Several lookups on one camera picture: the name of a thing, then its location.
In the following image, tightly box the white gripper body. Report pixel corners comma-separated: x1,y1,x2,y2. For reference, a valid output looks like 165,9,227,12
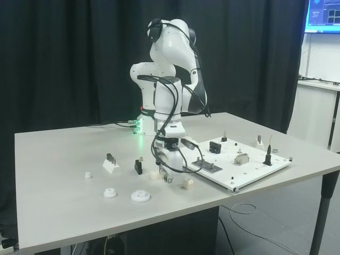
155,140,184,174

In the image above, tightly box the white large gear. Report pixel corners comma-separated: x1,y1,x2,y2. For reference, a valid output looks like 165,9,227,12
131,190,151,202

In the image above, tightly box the white square peg holder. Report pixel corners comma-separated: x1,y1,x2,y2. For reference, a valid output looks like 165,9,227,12
102,159,122,175

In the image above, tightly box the white task board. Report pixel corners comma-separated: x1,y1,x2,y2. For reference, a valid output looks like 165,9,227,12
183,131,294,192

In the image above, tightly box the black USB plug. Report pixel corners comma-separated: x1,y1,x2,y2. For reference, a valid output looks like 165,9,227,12
262,135,274,166

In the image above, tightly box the black curtain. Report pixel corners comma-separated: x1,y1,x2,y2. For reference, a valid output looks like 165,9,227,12
0,0,311,240

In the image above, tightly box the dark table leg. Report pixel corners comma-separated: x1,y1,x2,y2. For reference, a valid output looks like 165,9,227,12
317,169,339,226

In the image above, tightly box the blue screen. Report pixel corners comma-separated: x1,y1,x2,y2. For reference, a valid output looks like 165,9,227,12
304,0,340,34

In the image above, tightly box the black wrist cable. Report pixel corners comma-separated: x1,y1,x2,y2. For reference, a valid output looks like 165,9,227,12
137,74,186,173

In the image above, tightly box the black base cable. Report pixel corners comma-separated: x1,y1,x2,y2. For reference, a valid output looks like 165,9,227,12
91,121,140,130

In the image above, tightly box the black floor cable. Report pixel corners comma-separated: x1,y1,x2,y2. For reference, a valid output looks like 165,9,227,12
217,216,240,255

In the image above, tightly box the grey floor cable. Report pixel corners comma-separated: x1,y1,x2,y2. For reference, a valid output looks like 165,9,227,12
229,203,301,255

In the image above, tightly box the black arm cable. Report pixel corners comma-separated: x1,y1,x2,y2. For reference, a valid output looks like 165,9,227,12
147,18,213,118

